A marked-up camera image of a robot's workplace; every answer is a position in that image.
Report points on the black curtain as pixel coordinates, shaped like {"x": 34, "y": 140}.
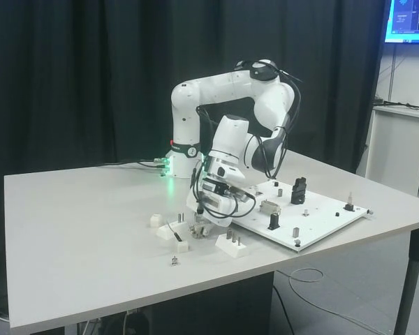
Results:
{"x": 90, "y": 70}

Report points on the clear Ethernet plug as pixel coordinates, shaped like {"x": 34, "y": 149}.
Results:
{"x": 349, "y": 202}

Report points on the grey metal waterproof plug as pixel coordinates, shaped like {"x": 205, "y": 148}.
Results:
{"x": 199, "y": 233}

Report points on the white cabinet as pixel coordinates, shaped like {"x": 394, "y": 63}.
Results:
{"x": 394, "y": 150}

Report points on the blue screen monitor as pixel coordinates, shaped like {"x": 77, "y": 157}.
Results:
{"x": 410, "y": 21}

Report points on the black D-SUB plug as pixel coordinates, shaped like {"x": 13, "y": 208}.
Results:
{"x": 297, "y": 192}

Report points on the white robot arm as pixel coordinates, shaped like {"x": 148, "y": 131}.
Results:
{"x": 209, "y": 85}

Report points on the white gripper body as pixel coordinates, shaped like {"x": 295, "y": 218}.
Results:
{"x": 227, "y": 213}

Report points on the black USB plug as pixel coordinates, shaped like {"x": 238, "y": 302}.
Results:
{"x": 273, "y": 222}

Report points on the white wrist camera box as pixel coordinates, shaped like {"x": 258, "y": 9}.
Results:
{"x": 228, "y": 172}

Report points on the wide white peg holder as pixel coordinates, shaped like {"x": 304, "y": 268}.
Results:
{"x": 230, "y": 247}
{"x": 165, "y": 232}

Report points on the small metal bolt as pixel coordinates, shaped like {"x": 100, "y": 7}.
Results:
{"x": 174, "y": 261}

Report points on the small white holder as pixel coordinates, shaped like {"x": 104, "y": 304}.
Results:
{"x": 155, "y": 220}
{"x": 182, "y": 247}

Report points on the dark table leg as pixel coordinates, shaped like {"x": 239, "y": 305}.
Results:
{"x": 410, "y": 279}

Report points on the white task board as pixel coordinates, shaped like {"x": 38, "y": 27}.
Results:
{"x": 321, "y": 223}

